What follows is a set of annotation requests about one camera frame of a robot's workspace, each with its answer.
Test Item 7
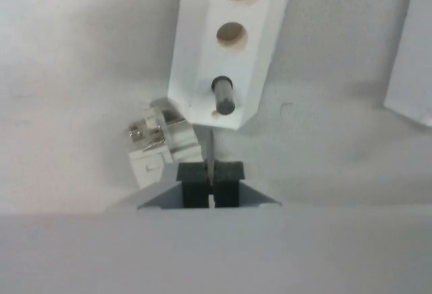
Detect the white square peg holder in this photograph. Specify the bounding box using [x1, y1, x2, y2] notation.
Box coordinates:
[383, 0, 432, 127]

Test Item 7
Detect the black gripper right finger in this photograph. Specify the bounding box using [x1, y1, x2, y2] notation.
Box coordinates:
[212, 161, 283, 209]

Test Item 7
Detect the dark metal round peg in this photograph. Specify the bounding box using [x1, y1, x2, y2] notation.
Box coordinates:
[211, 76, 236, 117]

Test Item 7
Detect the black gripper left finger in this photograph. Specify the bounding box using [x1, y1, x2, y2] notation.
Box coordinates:
[106, 161, 211, 212]

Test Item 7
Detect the white connector block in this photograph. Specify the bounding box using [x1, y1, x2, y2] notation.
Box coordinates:
[127, 96, 203, 190]

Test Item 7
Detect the white round peg holder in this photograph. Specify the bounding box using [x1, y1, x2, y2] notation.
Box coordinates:
[167, 0, 298, 130]

